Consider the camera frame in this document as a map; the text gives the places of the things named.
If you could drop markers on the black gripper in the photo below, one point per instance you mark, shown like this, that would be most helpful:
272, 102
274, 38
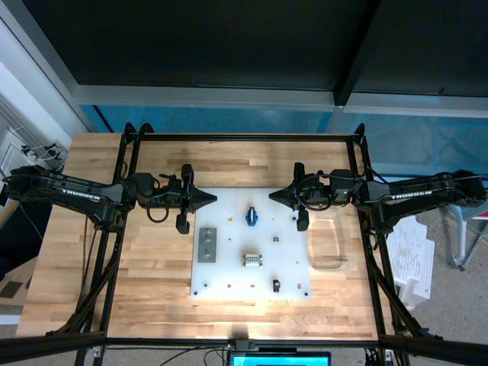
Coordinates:
183, 196
312, 194

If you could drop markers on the grey HAN10E connector insert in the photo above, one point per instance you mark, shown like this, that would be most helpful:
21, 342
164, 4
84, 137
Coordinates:
252, 260

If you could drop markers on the black connector housing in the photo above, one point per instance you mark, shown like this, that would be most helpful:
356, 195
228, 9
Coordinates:
277, 286

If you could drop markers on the blue clamp with grey plug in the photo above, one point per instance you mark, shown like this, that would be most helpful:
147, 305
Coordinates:
248, 217

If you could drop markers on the grey metal plate with posts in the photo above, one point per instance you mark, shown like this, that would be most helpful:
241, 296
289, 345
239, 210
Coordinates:
201, 246

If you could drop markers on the clear plastic tub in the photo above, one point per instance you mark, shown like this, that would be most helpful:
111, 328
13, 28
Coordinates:
328, 267

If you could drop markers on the white task board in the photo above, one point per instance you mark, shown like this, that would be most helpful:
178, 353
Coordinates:
236, 274

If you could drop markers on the white foam packaging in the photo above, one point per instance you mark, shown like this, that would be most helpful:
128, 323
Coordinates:
411, 259

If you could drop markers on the screen with blue edge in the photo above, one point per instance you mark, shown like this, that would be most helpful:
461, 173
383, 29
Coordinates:
280, 360

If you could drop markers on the grey metal stand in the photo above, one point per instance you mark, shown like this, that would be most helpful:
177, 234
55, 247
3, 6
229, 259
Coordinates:
458, 232

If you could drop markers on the black aluminium frame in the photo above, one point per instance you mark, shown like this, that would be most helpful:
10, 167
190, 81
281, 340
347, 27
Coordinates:
244, 136

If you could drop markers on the black table camera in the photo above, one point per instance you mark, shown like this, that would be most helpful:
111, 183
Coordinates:
242, 344

